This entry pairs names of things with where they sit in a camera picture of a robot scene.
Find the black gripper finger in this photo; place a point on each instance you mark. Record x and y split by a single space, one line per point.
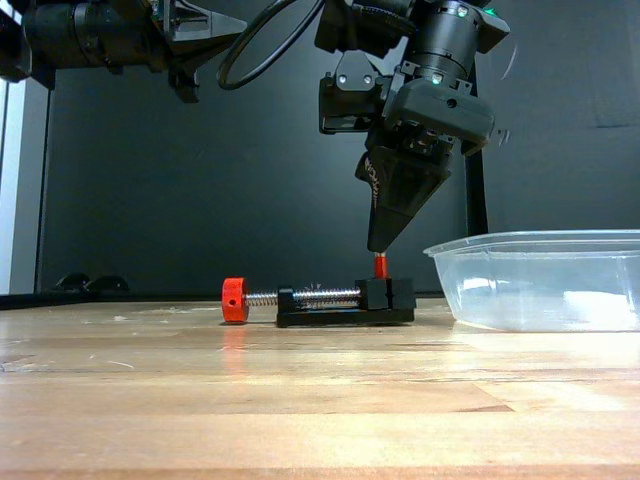
405 190
197 52
370 172
225 27

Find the black clamp with red knob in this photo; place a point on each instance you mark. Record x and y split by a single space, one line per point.
345 315

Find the black metal frame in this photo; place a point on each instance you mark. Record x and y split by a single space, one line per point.
475 200

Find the red RCA connector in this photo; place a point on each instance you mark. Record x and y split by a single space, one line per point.
381 255

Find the black rounded object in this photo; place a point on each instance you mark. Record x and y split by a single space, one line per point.
107 284
72 282

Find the clear plastic container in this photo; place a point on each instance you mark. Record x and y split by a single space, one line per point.
540 280

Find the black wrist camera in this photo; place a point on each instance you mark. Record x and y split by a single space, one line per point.
350 95

